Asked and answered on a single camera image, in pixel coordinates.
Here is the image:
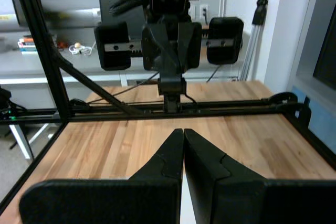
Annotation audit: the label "silver tripod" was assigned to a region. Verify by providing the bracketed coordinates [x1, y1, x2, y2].
[240, 0, 269, 82]

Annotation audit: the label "black computer monitor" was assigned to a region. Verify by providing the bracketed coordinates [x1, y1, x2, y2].
[99, 0, 148, 40]
[8, 0, 36, 28]

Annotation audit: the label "stack of books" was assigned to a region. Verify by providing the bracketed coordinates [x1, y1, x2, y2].
[17, 37, 37, 56]

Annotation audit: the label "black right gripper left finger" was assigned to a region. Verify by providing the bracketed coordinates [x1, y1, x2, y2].
[19, 129, 184, 224]

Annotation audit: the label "white desk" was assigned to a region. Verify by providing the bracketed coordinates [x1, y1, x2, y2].
[0, 28, 245, 88]

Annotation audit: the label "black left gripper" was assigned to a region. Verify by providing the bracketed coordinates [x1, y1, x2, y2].
[94, 15, 244, 74]

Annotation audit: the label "white wall outlet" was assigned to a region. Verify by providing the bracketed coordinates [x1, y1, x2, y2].
[201, 3, 210, 20]

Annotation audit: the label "white coiled cable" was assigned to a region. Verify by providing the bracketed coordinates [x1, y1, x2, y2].
[68, 41, 93, 57]

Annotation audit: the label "black table frame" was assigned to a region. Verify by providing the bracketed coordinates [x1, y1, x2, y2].
[0, 0, 336, 210]

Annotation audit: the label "dark wall screen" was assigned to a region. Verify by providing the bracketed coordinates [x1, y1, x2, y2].
[312, 3, 336, 91]

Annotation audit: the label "black left camera cable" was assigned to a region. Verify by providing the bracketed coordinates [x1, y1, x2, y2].
[109, 0, 148, 17]

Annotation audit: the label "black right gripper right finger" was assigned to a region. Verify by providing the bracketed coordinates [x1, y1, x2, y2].
[185, 129, 336, 224]

